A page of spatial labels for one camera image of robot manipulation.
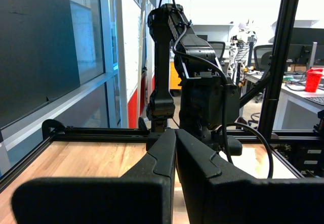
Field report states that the red cup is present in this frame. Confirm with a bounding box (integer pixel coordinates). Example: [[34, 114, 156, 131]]
[[305, 67, 324, 93]]

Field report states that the yellow cabinet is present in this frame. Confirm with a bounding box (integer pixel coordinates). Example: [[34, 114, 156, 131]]
[[169, 61, 183, 91]]

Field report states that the black office chair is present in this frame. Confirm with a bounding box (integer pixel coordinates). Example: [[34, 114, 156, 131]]
[[207, 41, 226, 67], [248, 44, 274, 127]]

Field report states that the white desk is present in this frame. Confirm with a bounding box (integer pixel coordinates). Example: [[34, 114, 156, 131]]
[[272, 81, 324, 131]]

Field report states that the grey metal window frame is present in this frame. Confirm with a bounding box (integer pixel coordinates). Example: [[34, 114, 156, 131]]
[[0, 0, 122, 159]]

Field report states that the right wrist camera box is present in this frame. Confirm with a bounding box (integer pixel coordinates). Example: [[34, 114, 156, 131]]
[[181, 78, 240, 131]]

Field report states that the black aluminium frame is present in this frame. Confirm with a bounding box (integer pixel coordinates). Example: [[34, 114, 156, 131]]
[[0, 0, 324, 194]]

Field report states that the white shelf cabinet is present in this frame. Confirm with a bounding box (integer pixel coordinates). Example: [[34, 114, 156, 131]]
[[189, 23, 235, 42]]

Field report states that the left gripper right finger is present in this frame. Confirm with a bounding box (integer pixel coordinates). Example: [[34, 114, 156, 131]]
[[176, 129, 324, 224]]

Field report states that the white lattice robot figure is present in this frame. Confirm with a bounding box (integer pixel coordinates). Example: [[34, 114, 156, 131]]
[[226, 19, 258, 98]]

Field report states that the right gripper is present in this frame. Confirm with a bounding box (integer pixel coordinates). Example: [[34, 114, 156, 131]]
[[201, 126, 243, 157]]

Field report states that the black keyboard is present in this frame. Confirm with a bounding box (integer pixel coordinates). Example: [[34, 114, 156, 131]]
[[303, 96, 324, 106]]

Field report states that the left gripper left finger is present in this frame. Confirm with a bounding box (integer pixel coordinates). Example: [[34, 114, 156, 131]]
[[11, 128, 177, 224]]

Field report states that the black equipment box with labels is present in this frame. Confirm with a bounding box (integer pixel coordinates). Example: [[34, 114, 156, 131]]
[[269, 143, 324, 179]]

